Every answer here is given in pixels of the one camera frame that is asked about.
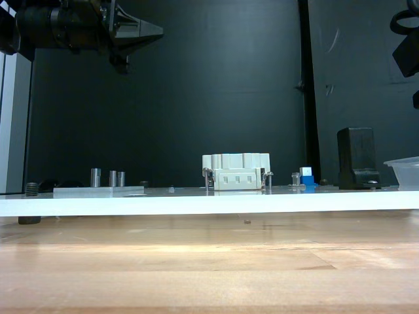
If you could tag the clear plastic tub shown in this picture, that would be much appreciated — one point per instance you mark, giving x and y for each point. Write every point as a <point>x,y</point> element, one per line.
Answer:
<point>404,173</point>

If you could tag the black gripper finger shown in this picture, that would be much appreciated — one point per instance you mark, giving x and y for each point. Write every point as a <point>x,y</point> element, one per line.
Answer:
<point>137,44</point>
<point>137,29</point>
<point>415,98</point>

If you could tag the grey metal peg plate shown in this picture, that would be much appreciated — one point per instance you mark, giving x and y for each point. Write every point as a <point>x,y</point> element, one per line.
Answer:
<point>85,191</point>

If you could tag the black plastic clamp block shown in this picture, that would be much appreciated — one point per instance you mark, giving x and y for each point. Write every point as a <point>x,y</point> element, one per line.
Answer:
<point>358,157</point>

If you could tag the small metal bar holder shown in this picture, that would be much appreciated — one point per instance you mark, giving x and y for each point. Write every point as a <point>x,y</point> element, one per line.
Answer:
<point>295,180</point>

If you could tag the white square bar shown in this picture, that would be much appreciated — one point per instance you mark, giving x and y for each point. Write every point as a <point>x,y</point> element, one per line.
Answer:
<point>305,171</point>

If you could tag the silver metal peg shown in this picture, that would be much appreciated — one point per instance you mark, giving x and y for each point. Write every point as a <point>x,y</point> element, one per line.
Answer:
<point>113,178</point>
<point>122,179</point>
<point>95,176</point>

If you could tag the beige connector housing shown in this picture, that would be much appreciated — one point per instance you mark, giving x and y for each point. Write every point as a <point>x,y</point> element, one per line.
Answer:
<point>235,176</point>

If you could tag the black board foot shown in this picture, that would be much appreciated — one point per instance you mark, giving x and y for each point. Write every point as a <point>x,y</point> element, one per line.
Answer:
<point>29,220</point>

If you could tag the white taskboard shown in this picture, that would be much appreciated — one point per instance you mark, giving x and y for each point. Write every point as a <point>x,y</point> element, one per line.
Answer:
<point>209,202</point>

